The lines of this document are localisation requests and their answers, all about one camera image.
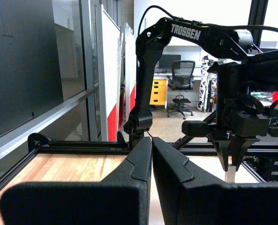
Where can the yellow drawer cabinet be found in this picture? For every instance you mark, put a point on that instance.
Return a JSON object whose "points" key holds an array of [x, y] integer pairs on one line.
{"points": [[158, 92]]}

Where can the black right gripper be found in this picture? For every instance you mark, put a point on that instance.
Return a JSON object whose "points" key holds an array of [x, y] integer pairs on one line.
{"points": [[249, 124]]}

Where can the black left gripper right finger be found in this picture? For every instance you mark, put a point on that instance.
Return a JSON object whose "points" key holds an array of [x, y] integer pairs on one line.
{"points": [[211, 204]]}

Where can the silver metal bar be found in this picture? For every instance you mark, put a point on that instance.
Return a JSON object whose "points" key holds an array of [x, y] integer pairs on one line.
{"points": [[230, 175]]}

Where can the white office desk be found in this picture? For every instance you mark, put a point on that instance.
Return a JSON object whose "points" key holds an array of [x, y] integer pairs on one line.
{"points": [[160, 75]]}

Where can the black computer monitor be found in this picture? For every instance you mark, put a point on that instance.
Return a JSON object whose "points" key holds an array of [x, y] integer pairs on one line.
{"points": [[168, 61]]}

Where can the silver aluminium rail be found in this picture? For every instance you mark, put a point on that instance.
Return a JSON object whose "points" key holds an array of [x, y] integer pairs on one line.
{"points": [[35, 122]]}

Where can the black aluminium frame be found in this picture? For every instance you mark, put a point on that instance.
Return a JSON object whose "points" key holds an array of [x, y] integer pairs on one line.
{"points": [[82, 146]]}

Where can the white lattice structure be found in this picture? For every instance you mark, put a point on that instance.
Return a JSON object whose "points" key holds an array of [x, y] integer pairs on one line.
{"points": [[203, 89]]}

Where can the white and red partition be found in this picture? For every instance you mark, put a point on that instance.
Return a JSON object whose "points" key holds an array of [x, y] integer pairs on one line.
{"points": [[130, 70], [110, 70]]}

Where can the black office chair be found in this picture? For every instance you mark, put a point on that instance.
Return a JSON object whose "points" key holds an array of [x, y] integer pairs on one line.
{"points": [[181, 80]]}

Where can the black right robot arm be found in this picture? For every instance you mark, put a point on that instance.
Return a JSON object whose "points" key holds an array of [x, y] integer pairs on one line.
{"points": [[188, 32]]}

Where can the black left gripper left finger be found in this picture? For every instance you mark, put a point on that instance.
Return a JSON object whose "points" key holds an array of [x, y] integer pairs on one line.
{"points": [[82, 204]]}

